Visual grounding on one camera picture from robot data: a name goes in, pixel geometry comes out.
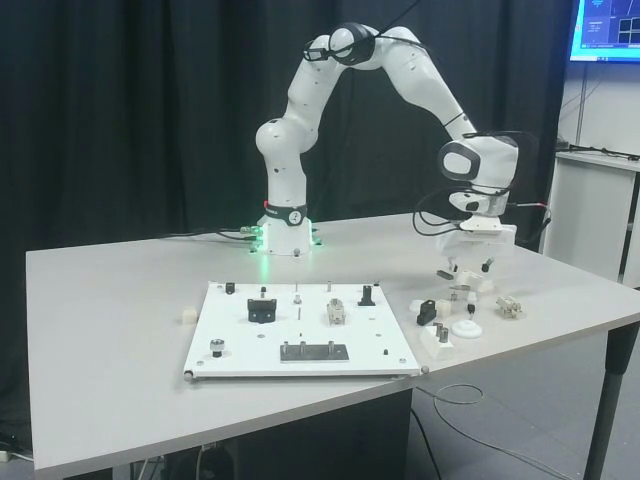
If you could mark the grey Ethernet plug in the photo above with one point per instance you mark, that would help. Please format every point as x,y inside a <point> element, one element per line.
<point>460,287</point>

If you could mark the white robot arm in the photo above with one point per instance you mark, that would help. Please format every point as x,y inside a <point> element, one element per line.
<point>295,150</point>

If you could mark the white peg holder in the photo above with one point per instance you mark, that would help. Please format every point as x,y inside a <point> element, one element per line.
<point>437,348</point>

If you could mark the dark table leg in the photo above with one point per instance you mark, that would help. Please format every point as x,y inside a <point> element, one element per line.
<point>607,400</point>

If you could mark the black curtain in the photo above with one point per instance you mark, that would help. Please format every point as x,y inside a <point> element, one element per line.
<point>125,100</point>

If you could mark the white holder with holes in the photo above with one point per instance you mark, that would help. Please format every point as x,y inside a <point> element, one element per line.
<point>480,282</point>

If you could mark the white cabinet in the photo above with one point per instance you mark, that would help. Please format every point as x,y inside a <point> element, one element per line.
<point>590,210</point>

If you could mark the white task board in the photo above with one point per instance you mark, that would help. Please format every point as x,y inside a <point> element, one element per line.
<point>235,360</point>

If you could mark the metal bolt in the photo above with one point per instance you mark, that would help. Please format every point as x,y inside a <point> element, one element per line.
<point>297,299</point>

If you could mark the white cube holder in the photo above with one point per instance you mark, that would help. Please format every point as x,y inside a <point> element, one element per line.
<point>443,309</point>
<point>188,316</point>

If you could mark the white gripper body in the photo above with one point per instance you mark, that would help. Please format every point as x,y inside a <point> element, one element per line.
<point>475,246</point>

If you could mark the black D-SUB plug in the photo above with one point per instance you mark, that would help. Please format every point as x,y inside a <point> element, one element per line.
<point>426,312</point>

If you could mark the blue screen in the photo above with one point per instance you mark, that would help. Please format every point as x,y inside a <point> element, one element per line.
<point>605,30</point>

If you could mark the dark metal square peg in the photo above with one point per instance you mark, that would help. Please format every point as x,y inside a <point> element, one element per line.
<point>444,274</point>

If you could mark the white large gear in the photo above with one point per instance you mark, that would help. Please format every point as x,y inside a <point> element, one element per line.
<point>467,331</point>

